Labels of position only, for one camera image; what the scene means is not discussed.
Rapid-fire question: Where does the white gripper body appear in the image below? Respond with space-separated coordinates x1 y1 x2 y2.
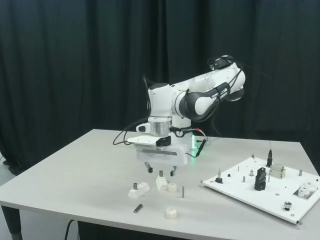
135 144 189 166

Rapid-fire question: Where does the white peg holder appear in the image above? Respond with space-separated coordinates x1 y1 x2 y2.
155 175 168 192
127 183 151 200

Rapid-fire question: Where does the flat white mounting plate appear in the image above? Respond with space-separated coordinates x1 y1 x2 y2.
126 136 157 148

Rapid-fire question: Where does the black rod with red tag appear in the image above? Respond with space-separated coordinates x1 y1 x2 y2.
189 127 210 159

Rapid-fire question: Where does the white task board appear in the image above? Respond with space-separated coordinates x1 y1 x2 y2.
201 154 320 225

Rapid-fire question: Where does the black D-SUB plug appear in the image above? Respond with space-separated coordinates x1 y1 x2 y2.
253 166 266 191

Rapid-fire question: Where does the white large gear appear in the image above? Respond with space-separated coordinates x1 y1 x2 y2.
298 183 316 201

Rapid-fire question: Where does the black curtain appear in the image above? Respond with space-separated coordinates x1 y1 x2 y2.
0 0 320 173

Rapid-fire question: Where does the dark table leg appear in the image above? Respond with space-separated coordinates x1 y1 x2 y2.
1 205 20 240

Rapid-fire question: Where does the silver flange ring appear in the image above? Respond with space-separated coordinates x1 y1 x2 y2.
149 121 172 138

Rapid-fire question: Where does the black looped cable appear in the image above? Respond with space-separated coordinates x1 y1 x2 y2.
112 119 151 146

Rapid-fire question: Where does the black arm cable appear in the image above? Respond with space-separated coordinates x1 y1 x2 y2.
184 56 245 102

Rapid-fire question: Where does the black plug with short cable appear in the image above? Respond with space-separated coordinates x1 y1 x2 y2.
266 141 274 168

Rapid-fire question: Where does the black floor cable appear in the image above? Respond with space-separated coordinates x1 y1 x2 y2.
65 219 76 240

